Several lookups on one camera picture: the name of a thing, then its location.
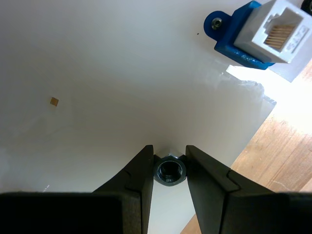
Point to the small blue printed mount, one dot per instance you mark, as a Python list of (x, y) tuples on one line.
[(229, 48)]

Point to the silver mount screw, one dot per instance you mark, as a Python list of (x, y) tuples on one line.
[(216, 23)]

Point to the white board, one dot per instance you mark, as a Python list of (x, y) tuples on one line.
[(122, 73)]

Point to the white RJ45 socket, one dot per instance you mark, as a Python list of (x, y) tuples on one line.
[(253, 36)]

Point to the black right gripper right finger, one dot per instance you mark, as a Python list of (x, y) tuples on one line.
[(243, 209)]

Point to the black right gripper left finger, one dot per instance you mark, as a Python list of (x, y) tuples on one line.
[(73, 212)]

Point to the small tan square patch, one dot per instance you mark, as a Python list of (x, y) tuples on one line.
[(54, 101)]

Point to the silver M12 hex nut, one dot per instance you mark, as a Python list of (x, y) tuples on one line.
[(169, 183)]

